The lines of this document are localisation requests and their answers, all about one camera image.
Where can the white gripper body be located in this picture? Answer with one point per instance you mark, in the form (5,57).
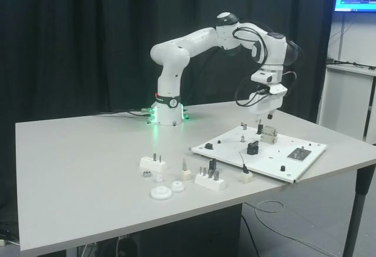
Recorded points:
(268,103)

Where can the beige waterproof plug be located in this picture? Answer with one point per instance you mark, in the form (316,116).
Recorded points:
(271,131)

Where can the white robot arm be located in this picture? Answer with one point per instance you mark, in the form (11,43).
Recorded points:
(176,54)

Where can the small black upright plug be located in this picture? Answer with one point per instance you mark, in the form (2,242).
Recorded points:
(260,129)

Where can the black D-SUB plug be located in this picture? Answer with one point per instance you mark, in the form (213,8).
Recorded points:
(252,148)

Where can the white task board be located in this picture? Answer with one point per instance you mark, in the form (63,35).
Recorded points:
(273,157)

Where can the small white plug holder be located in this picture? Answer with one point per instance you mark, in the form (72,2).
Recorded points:
(246,177)

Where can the wide metal square peg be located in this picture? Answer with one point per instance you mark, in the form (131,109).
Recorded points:
(217,176)

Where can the white cabinet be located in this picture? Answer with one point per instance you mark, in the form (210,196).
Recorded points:
(346,101)

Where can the long white peg holder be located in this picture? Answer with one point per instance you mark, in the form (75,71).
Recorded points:
(210,182)
(152,165)

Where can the white medium gear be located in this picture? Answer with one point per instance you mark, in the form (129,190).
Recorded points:
(177,187)

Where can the thick metal round peg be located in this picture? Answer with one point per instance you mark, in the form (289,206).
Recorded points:
(154,157)

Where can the dark grey table leg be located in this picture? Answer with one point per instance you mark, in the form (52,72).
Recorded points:
(359,198)

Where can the white large gear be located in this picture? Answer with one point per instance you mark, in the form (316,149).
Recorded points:
(161,193)

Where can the black curtain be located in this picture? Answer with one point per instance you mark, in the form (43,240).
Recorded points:
(73,34)

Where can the white power strip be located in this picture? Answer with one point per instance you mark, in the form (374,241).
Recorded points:
(3,242)

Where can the small white holder with post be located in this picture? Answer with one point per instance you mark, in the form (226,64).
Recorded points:
(184,175)

